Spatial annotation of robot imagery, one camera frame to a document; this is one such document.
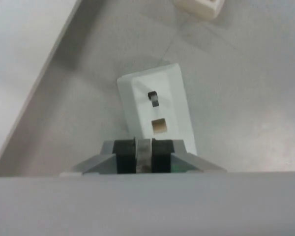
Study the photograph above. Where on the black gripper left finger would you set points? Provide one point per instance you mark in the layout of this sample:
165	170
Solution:
124	157

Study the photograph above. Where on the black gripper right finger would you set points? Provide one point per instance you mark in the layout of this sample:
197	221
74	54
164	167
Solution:
162	157

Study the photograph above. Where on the white square peg holder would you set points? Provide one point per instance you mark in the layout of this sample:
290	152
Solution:
172	103

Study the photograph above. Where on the small metal square peg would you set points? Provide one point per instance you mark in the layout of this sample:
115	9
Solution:
154	99

